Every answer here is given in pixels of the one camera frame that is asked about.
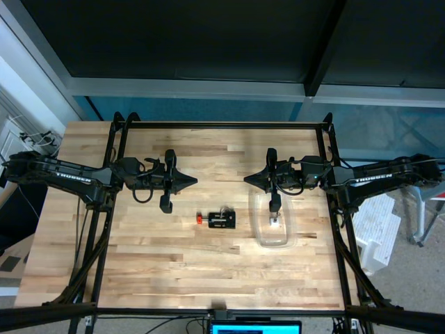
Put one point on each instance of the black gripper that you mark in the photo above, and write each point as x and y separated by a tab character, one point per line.
169	163
273	181

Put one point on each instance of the black vise with red knob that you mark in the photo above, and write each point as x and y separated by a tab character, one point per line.
232	225

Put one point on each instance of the clear plastic tub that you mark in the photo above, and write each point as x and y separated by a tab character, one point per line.
274	240

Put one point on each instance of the white foam packaging block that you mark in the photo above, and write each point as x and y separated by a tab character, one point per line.
375	226

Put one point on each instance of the blue laptop screen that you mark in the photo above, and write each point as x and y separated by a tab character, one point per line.
253	328

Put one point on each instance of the grey metal chair legs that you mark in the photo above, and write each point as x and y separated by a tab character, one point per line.
419	208

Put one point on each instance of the black arched bracket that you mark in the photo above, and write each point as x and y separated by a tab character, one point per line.
328	114
133	113
117	113

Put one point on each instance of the black table edge camera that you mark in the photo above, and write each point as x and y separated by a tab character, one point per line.
219	313

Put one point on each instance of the black metal frame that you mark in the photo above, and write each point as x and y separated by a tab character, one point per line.
52	315

